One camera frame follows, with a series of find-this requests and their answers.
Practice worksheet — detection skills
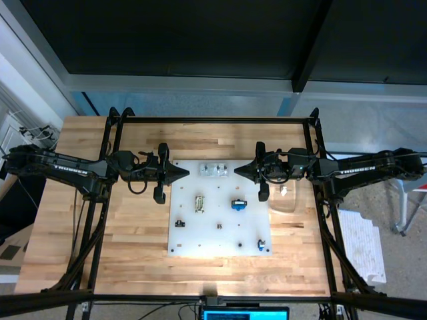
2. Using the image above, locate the white foam block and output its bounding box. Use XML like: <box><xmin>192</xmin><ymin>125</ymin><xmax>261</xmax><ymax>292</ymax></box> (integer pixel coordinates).
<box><xmin>337</xmin><ymin>209</ymin><xmax>388</xmax><ymax>284</ymax></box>

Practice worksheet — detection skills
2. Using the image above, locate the black equipment case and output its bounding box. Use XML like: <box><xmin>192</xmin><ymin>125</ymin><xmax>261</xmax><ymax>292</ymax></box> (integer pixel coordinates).
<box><xmin>0</xmin><ymin>176</ymin><xmax>43</xmax><ymax>246</ymax></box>

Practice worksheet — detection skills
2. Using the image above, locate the black room pillar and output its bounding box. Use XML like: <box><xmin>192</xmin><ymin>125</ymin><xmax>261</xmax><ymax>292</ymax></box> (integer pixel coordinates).
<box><xmin>292</xmin><ymin>0</ymin><xmax>334</xmax><ymax>93</ymax></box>

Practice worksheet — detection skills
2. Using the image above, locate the clear plastic tub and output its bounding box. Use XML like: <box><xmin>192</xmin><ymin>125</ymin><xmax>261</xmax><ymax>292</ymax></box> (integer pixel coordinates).
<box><xmin>268</xmin><ymin>181</ymin><xmax>300</xmax><ymax>214</ymax></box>

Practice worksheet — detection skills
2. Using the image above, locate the small black table camera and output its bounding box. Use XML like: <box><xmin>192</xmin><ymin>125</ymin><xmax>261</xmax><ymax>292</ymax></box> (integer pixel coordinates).
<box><xmin>199</xmin><ymin>289</ymin><xmax>223</xmax><ymax>306</ymax></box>

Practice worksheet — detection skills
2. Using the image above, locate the aluminium block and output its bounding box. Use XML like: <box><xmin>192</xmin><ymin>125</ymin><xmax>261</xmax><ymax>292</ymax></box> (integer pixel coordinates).
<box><xmin>199</xmin><ymin>163</ymin><xmax>230</xmax><ymax>179</ymax></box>

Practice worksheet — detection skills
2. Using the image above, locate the black metal frame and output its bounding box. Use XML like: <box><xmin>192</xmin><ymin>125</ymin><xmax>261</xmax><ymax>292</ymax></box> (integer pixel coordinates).
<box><xmin>0</xmin><ymin>106</ymin><xmax>427</xmax><ymax>320</ymax></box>

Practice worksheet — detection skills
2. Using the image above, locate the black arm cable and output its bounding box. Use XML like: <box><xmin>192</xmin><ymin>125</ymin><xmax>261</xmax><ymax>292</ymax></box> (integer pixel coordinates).
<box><xmin>127</xmin><ymin>173</ymin><xmax>150</xmax><ymax>195</ymax></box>

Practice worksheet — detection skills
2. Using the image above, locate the white taskboard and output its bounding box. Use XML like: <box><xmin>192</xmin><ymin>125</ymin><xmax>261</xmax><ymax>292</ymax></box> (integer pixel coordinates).
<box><xmin>165</xmin><ymin>159</ymin><xmax>274</xmax><ymax>257</ymax></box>

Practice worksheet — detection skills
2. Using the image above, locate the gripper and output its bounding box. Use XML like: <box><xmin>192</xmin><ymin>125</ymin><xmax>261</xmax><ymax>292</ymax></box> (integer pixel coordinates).
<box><xmin>234</xmin><ymin>141</ymin><xmax>291</xmax><ymax>203</ymax></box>
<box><xmin>135</xmin><ymin>142</ymin><xmax>190</xmax><ymax>205</ymax></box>

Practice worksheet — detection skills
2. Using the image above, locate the cardboard box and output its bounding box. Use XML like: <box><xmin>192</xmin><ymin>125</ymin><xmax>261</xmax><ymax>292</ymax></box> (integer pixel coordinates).
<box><xmin>0</xmin><ymin>223</ymin><xmax>34</xmax><ymax>271</ymax></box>

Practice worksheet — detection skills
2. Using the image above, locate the power strip with plugs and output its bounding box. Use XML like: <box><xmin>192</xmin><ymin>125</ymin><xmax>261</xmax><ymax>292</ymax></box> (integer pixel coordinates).
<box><xmin>18</xmin><ymin>125</ymin><xmax>61</xmax><ymax>147</ymax></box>

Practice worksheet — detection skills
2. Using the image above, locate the grey metal stand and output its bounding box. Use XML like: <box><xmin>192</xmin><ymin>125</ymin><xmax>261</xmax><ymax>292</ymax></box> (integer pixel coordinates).
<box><xmin>388</xmin><ymin>181</ymin><xmax>427</xmax><ymax>237</ymax></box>

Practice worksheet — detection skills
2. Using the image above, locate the blue-edged laptop screen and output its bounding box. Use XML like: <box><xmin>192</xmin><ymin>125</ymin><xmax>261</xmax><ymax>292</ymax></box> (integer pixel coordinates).
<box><xmin>199</xmin><ymin>306</ymin><xmax>290</xmax><ymax>320</ymax></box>

